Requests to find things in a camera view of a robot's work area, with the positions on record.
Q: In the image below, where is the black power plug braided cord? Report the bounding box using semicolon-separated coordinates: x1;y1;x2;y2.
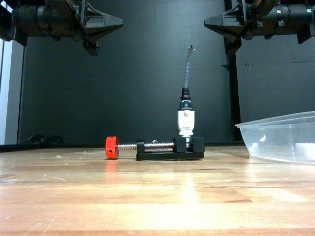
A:
178;44;195;112

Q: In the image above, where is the white power receptacle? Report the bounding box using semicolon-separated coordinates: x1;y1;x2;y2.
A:
176;110;196;148

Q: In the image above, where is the clear plastic tub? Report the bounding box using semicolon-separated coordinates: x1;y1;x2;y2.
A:
234;110;315;166

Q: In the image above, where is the black clamp with orange knob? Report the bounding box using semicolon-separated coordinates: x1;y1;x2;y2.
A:
105;135;206;162

